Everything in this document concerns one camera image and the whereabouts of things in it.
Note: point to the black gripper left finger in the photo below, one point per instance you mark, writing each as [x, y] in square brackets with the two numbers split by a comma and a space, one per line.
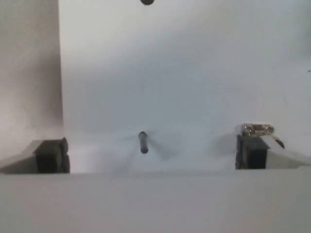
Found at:
[49, 155]

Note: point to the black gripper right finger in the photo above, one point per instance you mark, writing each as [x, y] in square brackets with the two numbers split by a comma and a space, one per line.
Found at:
[252, 155]

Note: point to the metal round peg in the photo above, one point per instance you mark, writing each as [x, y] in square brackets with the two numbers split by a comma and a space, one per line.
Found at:
[143, 143]

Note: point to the shiny metal square peg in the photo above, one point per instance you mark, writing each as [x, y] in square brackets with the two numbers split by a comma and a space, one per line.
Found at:
[256, 129]

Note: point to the white task board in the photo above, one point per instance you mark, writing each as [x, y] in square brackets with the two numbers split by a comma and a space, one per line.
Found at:
[184, 72]

